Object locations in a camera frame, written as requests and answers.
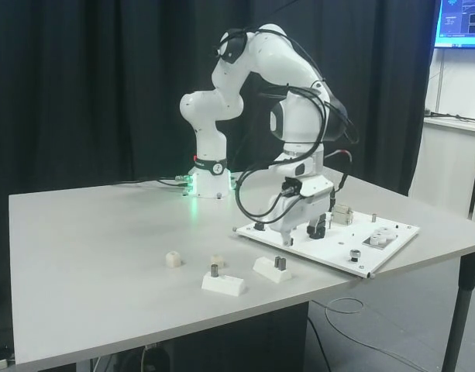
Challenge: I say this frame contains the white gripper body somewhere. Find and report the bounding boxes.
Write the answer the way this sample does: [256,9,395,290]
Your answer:
[268,189,334,233]

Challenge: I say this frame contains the white holder with square holes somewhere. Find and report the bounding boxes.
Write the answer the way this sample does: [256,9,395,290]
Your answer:
[252,256,294,284]

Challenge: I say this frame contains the black D-SUB plug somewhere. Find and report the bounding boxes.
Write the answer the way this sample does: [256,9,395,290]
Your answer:
[306,216,327,239]

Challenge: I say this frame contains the white task board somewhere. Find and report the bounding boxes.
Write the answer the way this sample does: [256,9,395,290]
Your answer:
[232,201,422,280]

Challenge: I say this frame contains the white holder with round holes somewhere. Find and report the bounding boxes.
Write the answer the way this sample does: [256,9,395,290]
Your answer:
[201,270,246,298]

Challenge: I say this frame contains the black box under table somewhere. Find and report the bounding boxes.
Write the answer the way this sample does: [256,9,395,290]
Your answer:
[158,301,312,372]

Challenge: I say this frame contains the white cabinet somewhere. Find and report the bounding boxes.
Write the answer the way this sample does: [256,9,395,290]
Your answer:
[408,112,475,225]

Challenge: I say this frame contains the black table leg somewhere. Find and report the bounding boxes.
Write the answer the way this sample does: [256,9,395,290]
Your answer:
[441,250,475,372]

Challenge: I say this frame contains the blue screen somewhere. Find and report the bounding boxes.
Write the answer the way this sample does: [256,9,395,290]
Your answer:
[433,0,475,50]

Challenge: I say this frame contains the black curtain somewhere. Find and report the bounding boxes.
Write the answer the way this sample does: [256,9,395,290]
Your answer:
[0,0,436,350]

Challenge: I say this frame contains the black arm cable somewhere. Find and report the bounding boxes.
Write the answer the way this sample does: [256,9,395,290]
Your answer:
[215,27,359,234]

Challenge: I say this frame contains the thin cable with red tag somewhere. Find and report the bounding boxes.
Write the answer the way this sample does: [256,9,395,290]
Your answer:
[322,148,355,193]

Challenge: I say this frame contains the grey floor cable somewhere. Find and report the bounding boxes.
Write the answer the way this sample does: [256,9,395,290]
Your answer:
[309,296,447,372]

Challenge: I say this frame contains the black base cable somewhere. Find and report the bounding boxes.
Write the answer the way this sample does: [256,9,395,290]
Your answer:
[119,175,194,190]

